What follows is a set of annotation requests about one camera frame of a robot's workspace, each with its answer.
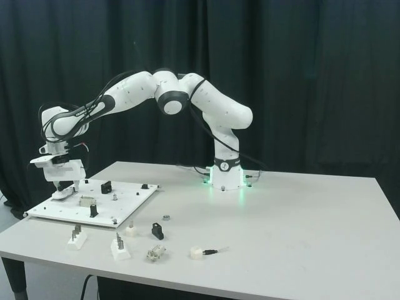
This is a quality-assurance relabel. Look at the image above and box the white task board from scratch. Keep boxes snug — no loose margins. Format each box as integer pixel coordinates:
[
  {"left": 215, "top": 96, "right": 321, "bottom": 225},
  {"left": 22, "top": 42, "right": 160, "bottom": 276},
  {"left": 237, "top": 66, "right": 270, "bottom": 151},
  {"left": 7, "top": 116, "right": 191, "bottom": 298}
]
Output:
[{"left": 24, "top": 178, "right": 162, "bottom": 229}]

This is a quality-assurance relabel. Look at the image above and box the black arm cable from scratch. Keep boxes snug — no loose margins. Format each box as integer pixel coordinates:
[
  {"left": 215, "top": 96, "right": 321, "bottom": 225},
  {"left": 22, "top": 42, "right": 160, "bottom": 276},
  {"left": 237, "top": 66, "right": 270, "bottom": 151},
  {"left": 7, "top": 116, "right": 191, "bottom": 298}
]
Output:
[{"left": 39, "top": 72, "right": 241, "bottom": 163}]

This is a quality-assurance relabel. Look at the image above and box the black floor cable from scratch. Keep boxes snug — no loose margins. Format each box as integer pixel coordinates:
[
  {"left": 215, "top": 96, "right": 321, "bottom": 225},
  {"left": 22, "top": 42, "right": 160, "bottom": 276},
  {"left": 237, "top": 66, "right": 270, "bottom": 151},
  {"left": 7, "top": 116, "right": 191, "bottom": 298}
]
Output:
[{"left": 81, "top": 274, "right": 96, "bottom": 300}]

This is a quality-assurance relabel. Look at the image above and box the black base cable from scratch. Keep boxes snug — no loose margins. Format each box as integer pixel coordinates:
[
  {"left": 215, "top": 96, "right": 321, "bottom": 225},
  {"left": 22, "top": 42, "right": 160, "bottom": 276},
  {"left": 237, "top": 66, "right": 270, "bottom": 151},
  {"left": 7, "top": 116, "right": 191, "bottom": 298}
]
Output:
[{"left": 176, "top": 164, "right": 213, "bottom": 176}]

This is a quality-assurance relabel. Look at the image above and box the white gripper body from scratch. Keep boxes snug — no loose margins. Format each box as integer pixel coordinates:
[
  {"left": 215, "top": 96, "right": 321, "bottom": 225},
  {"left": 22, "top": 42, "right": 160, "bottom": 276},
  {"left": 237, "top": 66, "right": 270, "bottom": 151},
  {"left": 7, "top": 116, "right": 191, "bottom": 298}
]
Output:
[{"left": 42, "top": 158, "right": 84, "bottom": 183}]

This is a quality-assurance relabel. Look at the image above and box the white square peg holder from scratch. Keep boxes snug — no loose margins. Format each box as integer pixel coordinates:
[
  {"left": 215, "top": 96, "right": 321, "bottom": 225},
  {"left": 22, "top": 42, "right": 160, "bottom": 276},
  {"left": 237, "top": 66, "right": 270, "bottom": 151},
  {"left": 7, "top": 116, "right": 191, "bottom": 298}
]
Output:
[{"left": 64, "top": 231, "right": 88, "bottom": 251}]

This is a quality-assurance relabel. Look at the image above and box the thin black rod on wire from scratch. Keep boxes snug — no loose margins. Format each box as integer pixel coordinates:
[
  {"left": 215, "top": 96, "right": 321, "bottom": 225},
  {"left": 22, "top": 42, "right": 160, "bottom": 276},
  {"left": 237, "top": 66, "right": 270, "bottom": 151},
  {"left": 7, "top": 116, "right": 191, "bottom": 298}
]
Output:
[{"left": 70, "top": 142, "right": 92, "bottom": 176}]

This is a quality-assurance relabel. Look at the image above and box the white round peg holder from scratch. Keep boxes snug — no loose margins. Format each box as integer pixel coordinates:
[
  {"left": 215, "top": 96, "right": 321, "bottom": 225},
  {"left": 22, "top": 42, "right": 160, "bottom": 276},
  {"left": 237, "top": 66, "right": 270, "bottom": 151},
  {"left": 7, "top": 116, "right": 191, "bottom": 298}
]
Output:
[{"left": 109, "top": 239, "right": 131, "bottom": 261}]

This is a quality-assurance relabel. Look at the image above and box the black D-SUB plug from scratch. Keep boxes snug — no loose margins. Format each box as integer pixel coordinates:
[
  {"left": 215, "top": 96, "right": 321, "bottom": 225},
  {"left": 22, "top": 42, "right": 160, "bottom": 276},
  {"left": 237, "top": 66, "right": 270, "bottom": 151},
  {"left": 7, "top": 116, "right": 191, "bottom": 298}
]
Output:
[{"left": 151, "top": 222, "right": 165, "bottom": 241}]

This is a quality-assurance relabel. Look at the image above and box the black table leg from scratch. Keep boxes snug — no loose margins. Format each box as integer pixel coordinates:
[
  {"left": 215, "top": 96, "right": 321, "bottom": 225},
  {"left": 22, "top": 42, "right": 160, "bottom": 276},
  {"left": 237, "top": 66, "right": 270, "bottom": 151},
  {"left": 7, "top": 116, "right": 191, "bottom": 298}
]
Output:
[{"left": 1, "top": 256, "right": 26, "bottom": 300}]

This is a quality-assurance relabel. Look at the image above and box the white large gear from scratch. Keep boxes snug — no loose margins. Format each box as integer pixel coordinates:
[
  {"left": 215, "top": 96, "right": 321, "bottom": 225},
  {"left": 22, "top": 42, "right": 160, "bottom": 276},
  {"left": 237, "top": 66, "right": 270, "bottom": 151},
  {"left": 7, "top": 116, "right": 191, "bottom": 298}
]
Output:
[{"left": 51, "top": 189, "right": 73, "bottom": 201}]

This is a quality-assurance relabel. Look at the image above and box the grey waterproof plug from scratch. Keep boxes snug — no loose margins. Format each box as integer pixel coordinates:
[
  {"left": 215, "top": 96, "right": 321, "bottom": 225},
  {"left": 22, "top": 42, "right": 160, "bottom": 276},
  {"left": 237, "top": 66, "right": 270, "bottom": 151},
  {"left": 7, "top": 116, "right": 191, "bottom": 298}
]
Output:
[{"left": 145, "top": 245, "right": 163, "bottom": 260}]

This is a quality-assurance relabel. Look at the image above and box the black curtain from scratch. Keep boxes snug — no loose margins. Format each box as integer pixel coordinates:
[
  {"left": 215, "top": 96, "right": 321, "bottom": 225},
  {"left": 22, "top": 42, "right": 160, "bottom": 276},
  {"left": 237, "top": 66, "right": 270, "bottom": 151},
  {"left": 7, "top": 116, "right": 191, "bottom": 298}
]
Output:
[{"left": 0, "top": 0, "right": 400, "bottom": 219}]

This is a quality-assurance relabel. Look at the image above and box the black plug with short cable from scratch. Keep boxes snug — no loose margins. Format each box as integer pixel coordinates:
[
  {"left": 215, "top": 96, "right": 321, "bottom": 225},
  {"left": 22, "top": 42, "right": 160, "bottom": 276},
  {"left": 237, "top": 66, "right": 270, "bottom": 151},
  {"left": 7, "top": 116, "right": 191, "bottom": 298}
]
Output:
[{"left": 202, "top": 246, "right": 229, "bottom": 256}]

